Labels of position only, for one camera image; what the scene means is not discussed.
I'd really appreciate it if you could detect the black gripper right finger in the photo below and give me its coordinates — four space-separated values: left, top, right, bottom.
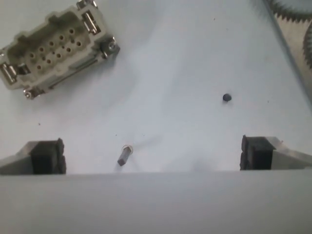
239 135 312 172

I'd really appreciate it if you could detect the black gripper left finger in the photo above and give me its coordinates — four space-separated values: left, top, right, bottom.
0 138 67 175

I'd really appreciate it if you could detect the white large gear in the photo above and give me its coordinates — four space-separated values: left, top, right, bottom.
269 0 312 25

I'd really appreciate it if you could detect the white task board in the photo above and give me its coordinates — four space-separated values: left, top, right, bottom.
0 0 312 175

